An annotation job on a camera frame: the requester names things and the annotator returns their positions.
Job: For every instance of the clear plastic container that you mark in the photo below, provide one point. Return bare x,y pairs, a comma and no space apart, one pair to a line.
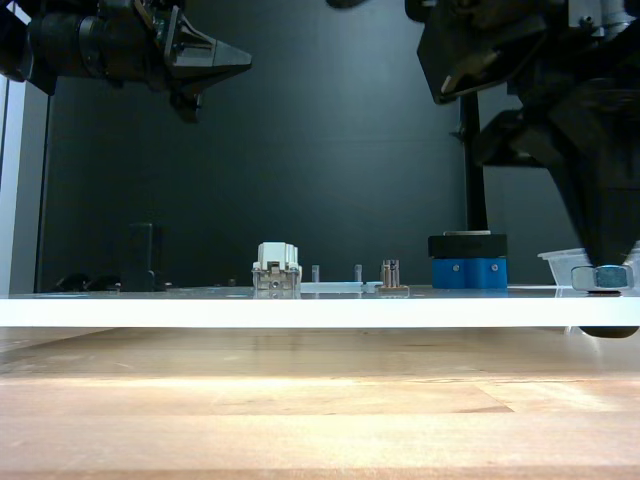
562,267

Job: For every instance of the blue socket block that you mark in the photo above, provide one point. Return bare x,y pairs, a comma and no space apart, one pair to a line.
467,274

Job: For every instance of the beige many-pin connector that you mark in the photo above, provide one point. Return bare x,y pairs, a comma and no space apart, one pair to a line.
276,270

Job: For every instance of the tall black block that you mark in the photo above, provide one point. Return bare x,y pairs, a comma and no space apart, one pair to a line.
141,257

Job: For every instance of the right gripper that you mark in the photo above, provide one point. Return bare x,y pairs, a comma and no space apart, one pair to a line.
500,45

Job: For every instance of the black frame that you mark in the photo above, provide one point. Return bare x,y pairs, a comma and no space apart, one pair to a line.
475,190

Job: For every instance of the wide black block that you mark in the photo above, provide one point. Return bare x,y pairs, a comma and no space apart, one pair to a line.
467,246

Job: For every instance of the steel hex nut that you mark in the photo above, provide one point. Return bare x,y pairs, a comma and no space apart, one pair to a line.
602,278

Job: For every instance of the white task board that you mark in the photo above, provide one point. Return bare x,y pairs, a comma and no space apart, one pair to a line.
300,311

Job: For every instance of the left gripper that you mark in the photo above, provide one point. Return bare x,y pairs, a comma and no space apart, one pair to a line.
172,75

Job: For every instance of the threaded stud fitting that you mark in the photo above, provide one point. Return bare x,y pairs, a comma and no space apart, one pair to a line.
392,277

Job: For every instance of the short steel peg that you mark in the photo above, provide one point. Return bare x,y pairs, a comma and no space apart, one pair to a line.
316,274
357,273

